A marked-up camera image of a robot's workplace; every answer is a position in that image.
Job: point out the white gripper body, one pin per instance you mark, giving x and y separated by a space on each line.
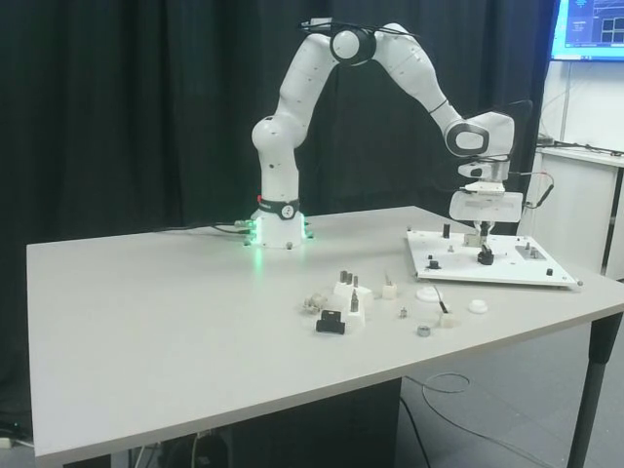
487 207

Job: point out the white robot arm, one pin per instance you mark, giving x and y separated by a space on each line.
278 170

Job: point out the small white peg holder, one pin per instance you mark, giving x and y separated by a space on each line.
390 291

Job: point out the tall white peg holder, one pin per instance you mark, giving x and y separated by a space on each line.
363 294

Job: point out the dark metal peg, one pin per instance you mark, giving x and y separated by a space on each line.
346 277

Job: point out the thick metal round peg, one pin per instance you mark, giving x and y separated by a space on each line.
355 302

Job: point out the wide white peg holder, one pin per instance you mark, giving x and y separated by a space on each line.
356 318

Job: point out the white task board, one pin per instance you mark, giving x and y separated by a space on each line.
487 268

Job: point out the white medium gear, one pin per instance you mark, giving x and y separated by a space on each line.
478 307

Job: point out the white large gear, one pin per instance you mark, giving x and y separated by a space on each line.
429 294

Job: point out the white cabinet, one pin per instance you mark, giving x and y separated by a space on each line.
570 219

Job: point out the black waterproof plug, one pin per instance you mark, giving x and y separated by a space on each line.
444 307

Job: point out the round white plug holder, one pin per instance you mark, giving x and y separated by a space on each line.
449 321

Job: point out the metal BNC plug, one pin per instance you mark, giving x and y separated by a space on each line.
402 313

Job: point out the black D-SUB plug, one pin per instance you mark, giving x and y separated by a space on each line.
331 324

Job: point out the black table leg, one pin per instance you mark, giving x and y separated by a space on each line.
597 385

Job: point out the blue screen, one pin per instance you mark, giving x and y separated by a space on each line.
590 29

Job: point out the black curtain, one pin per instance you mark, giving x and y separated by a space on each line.
122 122

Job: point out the white power strip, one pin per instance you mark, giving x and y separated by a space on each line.
6 441

